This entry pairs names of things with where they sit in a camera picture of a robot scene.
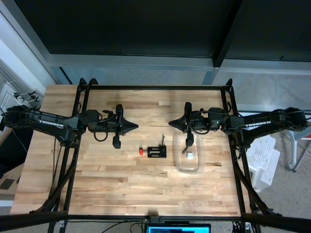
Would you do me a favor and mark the brown cardboard box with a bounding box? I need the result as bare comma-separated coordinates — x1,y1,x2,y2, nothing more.
0,162,25,195

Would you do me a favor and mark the laptop screen blue edge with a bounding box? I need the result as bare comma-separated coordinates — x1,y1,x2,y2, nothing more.
145,223,211,233

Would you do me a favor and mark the white foam block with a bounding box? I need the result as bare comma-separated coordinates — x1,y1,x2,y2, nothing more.
246,134,280,194

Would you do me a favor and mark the grey metal chair frame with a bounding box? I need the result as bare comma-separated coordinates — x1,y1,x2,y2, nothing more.
279,128,311,173

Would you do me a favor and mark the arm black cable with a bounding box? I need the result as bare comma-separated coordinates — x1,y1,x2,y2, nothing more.
191,109,212,135
93,110,114,142

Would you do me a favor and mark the black mini vise orange knob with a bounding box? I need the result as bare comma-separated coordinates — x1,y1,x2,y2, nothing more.
138,146,168,159

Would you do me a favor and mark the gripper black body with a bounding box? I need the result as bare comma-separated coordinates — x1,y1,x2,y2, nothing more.
106,104,127,150
183,101,210,147

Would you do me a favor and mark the clear plastic container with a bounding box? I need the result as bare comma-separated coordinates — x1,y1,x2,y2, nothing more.
172,134,205,174

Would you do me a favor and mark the black metal frame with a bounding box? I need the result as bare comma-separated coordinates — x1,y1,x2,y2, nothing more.
0,77,311,233

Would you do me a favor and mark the black white cable bundle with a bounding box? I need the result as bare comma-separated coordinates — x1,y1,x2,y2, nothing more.
12,90,41,103

